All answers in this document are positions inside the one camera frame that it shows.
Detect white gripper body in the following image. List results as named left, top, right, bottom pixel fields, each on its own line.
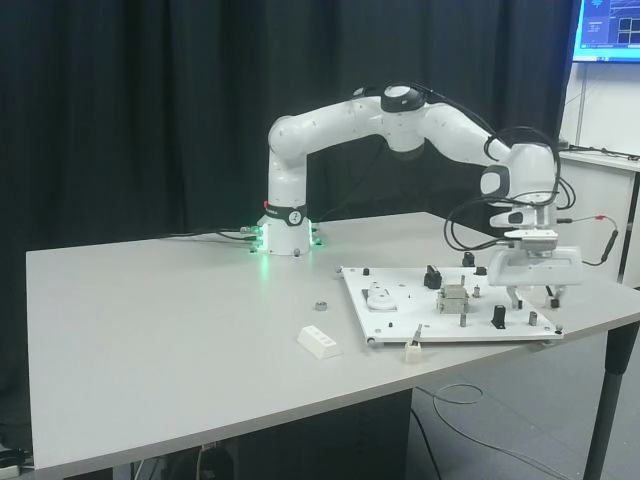
left=487, top=245, right=584, bottom=291

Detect metal block fixture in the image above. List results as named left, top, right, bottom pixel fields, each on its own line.
left=436, top=281, right=472, bottom=317

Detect white cabinet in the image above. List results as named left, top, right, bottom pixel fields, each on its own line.
left=556, top=143, right=640, bottom=290

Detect white task board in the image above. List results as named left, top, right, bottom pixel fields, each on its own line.
left=333, top=263, right=569, bottom=347

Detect black table leg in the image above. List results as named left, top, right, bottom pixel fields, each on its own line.
left=583, top=327, right=634, bottom=480

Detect white large gear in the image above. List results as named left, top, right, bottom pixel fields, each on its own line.
left=365, top=293, right=397, bottom=313

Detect white holder with holes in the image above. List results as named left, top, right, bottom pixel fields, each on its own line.
left=296, top=324, right=343, bottom=360

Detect blue screen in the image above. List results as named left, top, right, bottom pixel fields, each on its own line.
left=570, top=0, right=640, bottom=64

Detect black curtains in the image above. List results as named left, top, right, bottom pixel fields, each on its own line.
left=0, top=0, right=587, bottom=480

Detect thin black rod on wire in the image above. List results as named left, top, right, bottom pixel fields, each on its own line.
left=557, top=213, right=622, bottom=267

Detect grey floor cable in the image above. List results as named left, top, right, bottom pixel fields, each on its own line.
left=431, top=382, right=601, bottom=452

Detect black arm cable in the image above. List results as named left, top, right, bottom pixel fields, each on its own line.
left=418, top=87, right=577, bottom=254

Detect black floor cable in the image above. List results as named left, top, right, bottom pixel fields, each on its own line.
left=408, top=407, right=452, bottom=480

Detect black base cables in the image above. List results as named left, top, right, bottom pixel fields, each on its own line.
left=167, top=226, right=267, bottom=249

